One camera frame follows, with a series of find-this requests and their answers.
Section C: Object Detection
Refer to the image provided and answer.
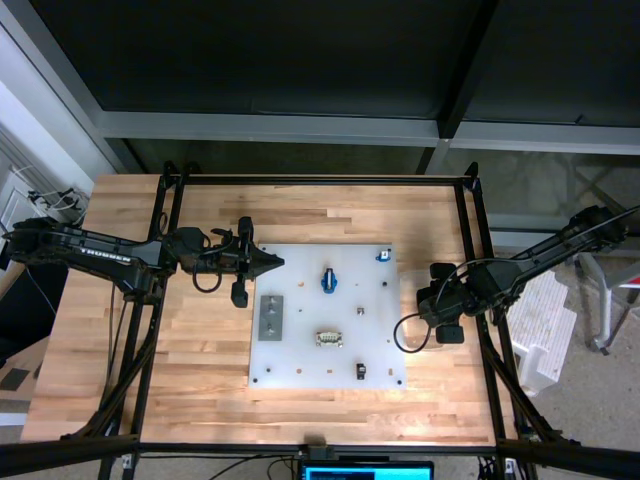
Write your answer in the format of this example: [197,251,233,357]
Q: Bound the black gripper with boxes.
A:
[416,262,475,346]
[206,215,286,309]

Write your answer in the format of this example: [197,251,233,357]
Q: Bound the grey metal fixture plate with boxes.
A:
[255,294,287,343]

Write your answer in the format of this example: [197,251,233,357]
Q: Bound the blue round connector socket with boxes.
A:
[318,267,340,296]

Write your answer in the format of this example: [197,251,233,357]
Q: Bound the beige connector housing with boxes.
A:
[314,329,346,349]

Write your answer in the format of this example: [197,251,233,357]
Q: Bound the white task board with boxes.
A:
[248,243,410,391]

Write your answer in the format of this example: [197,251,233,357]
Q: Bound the white plastic step stool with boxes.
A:
[505,274,582,400]

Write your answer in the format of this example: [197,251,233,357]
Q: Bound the grey metal chair legs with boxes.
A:
[574,247,640,357]

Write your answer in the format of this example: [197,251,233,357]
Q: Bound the screen with blue edge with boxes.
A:
[299,460,435,480]

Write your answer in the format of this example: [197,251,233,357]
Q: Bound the brown cardboard box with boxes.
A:
[0,333,51,401]

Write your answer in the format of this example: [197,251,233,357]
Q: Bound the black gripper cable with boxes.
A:
[393,312,437,355]
[191,268,224,294]

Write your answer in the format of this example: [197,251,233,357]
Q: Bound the black table level camera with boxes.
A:
[303,433,335,461]

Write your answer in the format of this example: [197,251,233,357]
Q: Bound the cable and plug bundle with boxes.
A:
[24,185,85,217]

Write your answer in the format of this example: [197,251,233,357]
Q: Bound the black aluminium frame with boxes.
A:
[0,159,640,480]

